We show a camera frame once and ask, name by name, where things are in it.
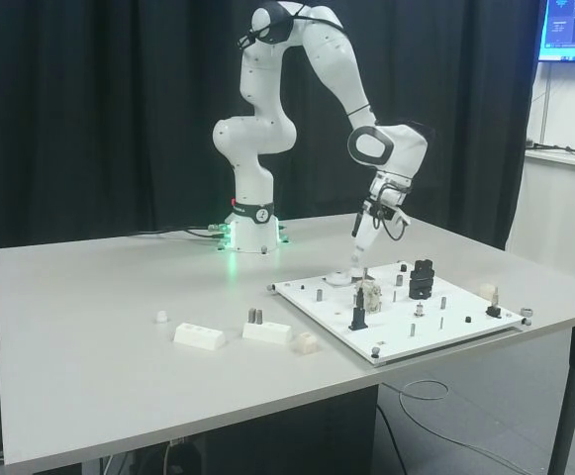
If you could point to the clear Ethernet plug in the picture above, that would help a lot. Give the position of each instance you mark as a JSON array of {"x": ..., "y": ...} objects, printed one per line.
[{"x": 372, "y": 297}]

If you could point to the metal bolt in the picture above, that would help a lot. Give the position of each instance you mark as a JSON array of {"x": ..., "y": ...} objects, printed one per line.
[{"x": 494, "y": 299}]

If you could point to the blue screen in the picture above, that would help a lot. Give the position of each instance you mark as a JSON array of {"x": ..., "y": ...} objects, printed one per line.
[{"x": 571, "y": 29}]

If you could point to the metal hex nut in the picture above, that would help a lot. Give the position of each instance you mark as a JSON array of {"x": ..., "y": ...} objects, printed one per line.
[{"x": 528, "y": 312}]

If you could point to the white small gear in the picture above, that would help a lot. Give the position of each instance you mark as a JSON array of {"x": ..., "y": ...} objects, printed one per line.
[{"x": 161, "y": 317}]

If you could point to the white cabinet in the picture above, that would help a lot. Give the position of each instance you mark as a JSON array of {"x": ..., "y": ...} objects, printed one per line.
[{"x": 554, "y": 213}]

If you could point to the black curtain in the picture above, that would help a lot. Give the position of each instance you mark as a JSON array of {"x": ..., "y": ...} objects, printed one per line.
[{"x": 94, "y": 123}]

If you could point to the dark grey table leg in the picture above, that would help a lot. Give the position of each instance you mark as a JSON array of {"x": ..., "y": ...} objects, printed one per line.
[{"x": 574, "y": 396}]

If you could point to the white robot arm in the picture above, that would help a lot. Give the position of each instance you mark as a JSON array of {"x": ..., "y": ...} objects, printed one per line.
[{"x": 262, "y": 123}]

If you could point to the white task board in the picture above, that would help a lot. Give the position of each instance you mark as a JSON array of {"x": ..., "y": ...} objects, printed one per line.
[{"x": 366, "y": 336}]

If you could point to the white peg holder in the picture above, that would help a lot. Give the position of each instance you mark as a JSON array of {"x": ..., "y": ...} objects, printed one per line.
[
  {"x": 199, "y": 337},
  {"x": 267, "y": 332}
]

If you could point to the grey metal peg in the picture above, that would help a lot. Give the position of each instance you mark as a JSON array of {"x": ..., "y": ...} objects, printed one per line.
[
  {"x": 259, "y": 316},
  {"x": 252, "y": 316}
]

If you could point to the small beige holder block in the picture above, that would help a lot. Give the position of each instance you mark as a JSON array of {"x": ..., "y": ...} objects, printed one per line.
[
  {"x": 487, "y": 290},
  {"x": 307, "y": 343}
]

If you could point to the white large gear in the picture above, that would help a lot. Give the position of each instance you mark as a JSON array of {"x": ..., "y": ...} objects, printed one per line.
[{"x": 334, "y": 281}]

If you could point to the black D-SUB plug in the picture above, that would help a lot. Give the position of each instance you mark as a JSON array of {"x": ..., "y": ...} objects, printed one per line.
[{"x": 421, "y": 279}]

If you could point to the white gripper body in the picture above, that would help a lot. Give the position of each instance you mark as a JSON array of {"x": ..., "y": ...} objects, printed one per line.
[{"x": 366, "y": 240}]

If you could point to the metal BNC plug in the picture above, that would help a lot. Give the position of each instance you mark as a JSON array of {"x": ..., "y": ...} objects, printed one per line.
[{"x": 420, "y": 309}]

